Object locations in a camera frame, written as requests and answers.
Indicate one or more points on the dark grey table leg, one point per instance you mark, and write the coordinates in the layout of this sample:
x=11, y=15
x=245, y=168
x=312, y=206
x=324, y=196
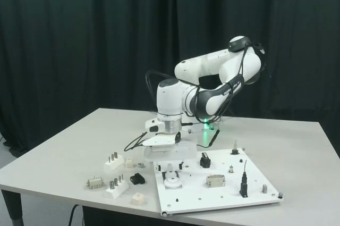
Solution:
x=12, y=207

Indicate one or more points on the black Ethernet plug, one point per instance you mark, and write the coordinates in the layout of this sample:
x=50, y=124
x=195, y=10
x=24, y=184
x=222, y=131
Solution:
x=137, y=179

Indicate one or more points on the white small gear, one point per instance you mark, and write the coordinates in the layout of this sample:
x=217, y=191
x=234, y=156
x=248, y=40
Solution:
x=170, y=168

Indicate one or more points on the grey waterproof plug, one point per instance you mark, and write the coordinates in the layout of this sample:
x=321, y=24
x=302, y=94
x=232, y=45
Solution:
x=94, y=184

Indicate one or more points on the white task board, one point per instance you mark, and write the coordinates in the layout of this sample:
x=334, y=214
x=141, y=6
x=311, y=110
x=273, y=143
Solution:
x=212, y=196

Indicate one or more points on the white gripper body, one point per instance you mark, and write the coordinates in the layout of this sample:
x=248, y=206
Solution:
x=186, y=152

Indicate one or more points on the small metal round peg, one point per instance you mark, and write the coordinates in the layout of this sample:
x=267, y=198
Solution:
x=121, y=178

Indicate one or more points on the black cabinet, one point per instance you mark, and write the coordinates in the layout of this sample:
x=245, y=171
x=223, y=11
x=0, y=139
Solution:
x=119, y=218

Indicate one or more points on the white medium gear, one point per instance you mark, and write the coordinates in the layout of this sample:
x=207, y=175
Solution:
x=172, y=176

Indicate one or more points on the medium metal round peg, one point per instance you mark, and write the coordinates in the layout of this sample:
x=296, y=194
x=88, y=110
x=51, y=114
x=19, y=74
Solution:
x=116, y=181

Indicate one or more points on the white round peg holder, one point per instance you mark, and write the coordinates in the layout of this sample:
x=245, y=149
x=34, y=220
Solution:
x=117, y=192

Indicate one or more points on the black USB plug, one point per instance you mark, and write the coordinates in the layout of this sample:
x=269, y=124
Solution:
x=243, y=186

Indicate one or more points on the large metal round peg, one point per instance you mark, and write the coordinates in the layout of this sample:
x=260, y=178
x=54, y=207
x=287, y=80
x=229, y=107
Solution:
x=111, y=184

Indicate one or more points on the white box with dark window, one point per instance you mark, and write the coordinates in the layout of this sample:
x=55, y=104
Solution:
x=154, y=126

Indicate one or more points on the cream cube holder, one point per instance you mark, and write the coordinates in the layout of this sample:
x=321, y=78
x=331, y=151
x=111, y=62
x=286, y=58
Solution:
x=128, y=163
x=138, y=199

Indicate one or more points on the black curtain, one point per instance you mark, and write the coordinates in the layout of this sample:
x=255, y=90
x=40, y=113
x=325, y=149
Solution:
x=79, y=37

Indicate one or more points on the white large gear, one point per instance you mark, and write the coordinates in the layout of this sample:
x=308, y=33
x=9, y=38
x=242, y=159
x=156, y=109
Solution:
x=172, y=184

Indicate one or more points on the black D-SUB plug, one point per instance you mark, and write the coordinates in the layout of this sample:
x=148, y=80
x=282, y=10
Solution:
x=205, y=161

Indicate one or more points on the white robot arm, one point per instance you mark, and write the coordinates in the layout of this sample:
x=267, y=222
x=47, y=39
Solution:
x=239, y=63

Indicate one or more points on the white square peg holder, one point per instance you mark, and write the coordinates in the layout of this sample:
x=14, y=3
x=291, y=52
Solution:
x=114, y=166

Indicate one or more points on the short metal square peg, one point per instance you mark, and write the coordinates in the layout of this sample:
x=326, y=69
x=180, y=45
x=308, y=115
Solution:
x=265, y=188

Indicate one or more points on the large metal square peg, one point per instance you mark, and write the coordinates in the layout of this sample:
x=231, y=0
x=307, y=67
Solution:
x=117, y=155

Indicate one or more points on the metal BNC plug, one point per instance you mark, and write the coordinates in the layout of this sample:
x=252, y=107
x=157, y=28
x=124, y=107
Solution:
x=231, y=169

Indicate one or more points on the medium metal square peg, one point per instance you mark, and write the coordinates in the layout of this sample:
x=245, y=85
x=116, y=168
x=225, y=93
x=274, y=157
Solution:
x=112, y=157

